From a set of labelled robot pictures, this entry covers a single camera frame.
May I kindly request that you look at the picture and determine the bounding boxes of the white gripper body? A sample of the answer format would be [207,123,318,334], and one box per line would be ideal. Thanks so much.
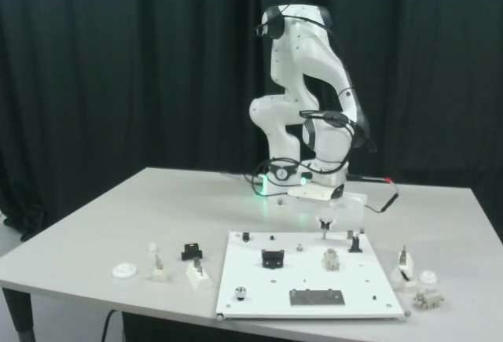
[291,192,369,222]

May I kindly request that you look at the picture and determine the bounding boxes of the white large gear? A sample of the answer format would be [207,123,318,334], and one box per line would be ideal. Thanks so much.
[111,263,138,280]

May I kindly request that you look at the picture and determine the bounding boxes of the white task board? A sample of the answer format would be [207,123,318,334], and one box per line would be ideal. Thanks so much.
[215,230,406,319]

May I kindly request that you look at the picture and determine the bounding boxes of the black curtain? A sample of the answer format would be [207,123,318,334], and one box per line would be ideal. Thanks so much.
[0,0,503,243]

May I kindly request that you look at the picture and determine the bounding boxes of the black floor cable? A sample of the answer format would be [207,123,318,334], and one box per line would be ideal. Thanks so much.
[101,309,123,342]

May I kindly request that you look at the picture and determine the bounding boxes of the long white peg holder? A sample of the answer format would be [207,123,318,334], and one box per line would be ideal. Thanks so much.
[184,262,213,290]

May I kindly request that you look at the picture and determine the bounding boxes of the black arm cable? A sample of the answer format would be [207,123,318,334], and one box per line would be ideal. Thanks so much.
[243,3,375,186]

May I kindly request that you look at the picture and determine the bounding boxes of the black D-SUB plug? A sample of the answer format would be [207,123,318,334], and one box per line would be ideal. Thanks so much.
[180,242,208,263]

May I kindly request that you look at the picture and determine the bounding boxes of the black table leg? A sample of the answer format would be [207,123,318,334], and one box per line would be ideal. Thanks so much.
[2,289,31,342]

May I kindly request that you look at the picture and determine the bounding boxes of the white plug holder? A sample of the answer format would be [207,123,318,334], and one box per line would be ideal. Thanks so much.
[394,270,417,292]

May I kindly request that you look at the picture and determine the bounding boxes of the beige metal plug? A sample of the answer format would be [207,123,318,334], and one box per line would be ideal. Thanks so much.
[412,289,445,311]

